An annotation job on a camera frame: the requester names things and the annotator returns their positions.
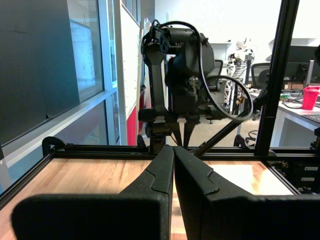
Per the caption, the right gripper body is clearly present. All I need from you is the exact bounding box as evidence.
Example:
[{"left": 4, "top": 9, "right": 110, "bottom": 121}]
[{"left": 138, "top": 108, "right": 212, "bottom": 125}]

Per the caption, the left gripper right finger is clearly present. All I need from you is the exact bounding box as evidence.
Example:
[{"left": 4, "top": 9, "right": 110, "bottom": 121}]
[{"left": 174, "top": 146, "right": 320, "bottom": 240}]

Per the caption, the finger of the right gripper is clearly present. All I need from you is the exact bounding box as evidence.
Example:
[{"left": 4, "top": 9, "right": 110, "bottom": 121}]
[
  {"left": 167, "top": 121, "right": 184, "bottom": 147},
  {"left": 183, "top": 121, "right": 201, "bottom": 147}
]

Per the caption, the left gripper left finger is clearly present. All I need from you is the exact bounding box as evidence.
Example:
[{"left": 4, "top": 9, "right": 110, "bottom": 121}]
[{"left": 11, "top": 145, "right": 175, "bottom": 240}]

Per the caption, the white board panel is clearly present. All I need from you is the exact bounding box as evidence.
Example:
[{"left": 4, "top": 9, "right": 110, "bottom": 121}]
[{"left": 119, "top": 1, "right": 143, "bottom": 120}]

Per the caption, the black office chair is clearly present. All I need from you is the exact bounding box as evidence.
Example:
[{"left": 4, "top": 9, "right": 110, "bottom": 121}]
[
  {"left": 250, "top": 62, "right": 272, "bottom": 89},
  {"left": 207, "top": 59, "right": 225, "bottom": 93}
]

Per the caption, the white desk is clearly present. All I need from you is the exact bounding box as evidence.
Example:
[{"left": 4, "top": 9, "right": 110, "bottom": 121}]
[{"left": 249, "top": 91, "right": 320, "bottom": 148}]

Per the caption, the red plastic container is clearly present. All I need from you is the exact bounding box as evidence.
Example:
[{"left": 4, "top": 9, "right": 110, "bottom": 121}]
[{"left": 301, "top": 85, "right": 320, "bottom": 111}]

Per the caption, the dark computer monitor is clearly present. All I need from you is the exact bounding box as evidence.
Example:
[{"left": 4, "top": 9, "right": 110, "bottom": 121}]
[{"left": 284, "top": 45, "right": 320, "bottom": 79}]

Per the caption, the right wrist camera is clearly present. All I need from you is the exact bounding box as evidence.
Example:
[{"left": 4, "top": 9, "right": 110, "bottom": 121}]
[{"left": 147, "top": 122, "right": 173, "bottom": 154}]

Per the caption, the black frame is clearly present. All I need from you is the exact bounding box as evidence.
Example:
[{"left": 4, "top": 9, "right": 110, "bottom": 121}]
[{"left": 0, "top": 0, "right": 320, "bottom": 211}]

